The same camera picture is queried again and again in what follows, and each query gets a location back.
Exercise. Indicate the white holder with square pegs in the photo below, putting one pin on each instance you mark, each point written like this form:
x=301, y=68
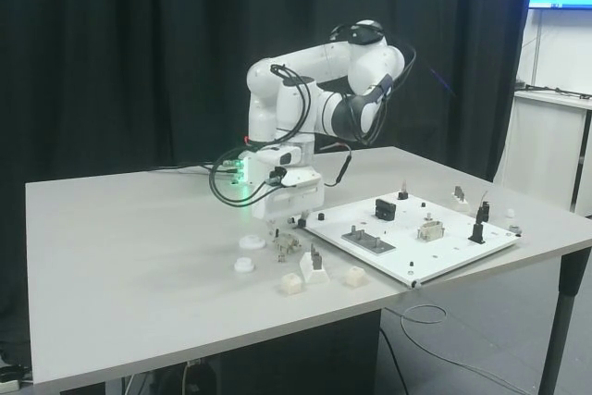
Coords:
x=460, y=198

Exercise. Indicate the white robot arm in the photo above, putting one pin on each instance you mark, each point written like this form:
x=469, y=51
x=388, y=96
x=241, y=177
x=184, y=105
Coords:
x=324, y=62

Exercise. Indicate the small white camera box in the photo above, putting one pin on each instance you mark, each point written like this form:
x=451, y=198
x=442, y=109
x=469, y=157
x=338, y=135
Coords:
x=277, y=156

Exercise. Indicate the white medium gear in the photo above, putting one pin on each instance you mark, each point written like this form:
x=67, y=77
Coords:
x=243, y=264

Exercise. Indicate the black curtain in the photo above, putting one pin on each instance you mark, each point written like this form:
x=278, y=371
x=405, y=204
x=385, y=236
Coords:
x=185, y=43

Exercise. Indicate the white large gear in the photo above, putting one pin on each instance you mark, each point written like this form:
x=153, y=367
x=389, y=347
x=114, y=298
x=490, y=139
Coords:
x=252, y=242

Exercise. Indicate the metal bolt nut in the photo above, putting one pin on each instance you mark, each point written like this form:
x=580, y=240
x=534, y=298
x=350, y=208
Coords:
x=515, y=229

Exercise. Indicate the white cabinet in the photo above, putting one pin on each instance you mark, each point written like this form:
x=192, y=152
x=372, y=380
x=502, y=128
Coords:
x=550, y=150

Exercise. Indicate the small white holder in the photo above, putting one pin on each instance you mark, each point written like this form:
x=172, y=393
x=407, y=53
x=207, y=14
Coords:
x=356, y=277
x=290, y=285

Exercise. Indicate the black square plug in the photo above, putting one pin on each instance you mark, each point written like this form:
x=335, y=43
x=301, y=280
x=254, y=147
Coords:
x=385, y=210

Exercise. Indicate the white small gear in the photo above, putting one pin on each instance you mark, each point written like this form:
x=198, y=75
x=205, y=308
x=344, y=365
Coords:
x=509, y=213

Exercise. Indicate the black D-SUB plug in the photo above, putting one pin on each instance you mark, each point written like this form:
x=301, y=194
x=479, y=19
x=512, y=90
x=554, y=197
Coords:
x=484, y=212

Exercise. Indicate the metal waterproof plug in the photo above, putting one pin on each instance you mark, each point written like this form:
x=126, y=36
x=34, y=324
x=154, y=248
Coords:
x=286, y=248

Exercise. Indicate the white holder with round pegs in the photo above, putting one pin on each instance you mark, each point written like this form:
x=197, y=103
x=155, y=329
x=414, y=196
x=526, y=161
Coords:
x=314, y=270

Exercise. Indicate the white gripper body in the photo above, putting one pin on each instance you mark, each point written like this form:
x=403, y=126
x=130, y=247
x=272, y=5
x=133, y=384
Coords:
x=289, y=201

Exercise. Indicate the dark grey table leg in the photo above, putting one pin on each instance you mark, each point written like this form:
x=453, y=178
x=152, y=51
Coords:
x=566, y=312

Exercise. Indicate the white power strip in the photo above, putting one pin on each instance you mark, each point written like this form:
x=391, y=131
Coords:
x=11, y=378

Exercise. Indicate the white task board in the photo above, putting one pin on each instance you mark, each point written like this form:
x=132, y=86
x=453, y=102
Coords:
x=407, y=238

